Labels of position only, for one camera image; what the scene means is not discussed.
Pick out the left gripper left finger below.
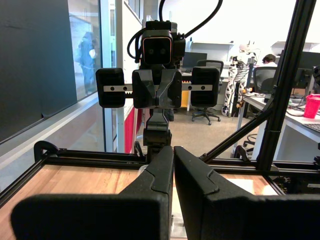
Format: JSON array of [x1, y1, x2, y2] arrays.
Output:
[[10, 146, 175, 240]]

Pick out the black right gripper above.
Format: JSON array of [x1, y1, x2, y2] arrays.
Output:
[[95, 66, 221, 110]]

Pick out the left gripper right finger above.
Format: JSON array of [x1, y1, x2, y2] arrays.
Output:
[[174, 146, 320, 240]]

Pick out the yellow cabinet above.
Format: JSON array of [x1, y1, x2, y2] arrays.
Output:
[[180, 90, 192, 112]]

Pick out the white partition red base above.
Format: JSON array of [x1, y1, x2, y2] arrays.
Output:
[[122, 0, 146, 154]]

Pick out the black computer monitor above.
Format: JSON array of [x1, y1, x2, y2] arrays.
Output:
[[279, 49, 320, 76], [183, 52, 208, 73]]

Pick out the black mesh office chair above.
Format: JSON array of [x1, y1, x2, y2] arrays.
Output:
[[191, 59, 225, 126], [252, 66, 278, 96]]

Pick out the white desk shelf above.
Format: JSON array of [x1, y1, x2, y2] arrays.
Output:
[[189, 41, 236, 54]]

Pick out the white task board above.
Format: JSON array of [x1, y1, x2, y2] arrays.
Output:
[[171, 212, 188, 240]]

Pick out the person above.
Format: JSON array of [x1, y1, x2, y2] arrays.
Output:
[[77, 31, 98, 96], [261, 53, 278, 68]]

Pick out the white lattice robot legs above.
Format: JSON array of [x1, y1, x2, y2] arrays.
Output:
[[222, 41, 262, 117]]

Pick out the black chair base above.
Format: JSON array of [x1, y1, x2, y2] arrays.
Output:
[[241, 133, 259, 149]]

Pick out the grey window sill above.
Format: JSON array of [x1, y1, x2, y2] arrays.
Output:
[[0, 87, 113, 171]]

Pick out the white office desk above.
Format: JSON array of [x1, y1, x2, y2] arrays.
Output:
[[236, 92, 320, 161]]

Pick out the black keyboard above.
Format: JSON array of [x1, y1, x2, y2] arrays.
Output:
[[303, 123, 320, 133]]

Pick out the red plastic cup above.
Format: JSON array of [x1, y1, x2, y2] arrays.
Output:
[[303, 93, 320, 120]]

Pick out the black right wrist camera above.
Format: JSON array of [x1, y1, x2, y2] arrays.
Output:
[[142, 29, 174, 66]]

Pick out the black camera cable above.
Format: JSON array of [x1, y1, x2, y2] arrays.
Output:
[[126, 30, 145, 64]]

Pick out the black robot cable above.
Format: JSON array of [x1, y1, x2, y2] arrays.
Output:
[[158, 0, 224, 37]]

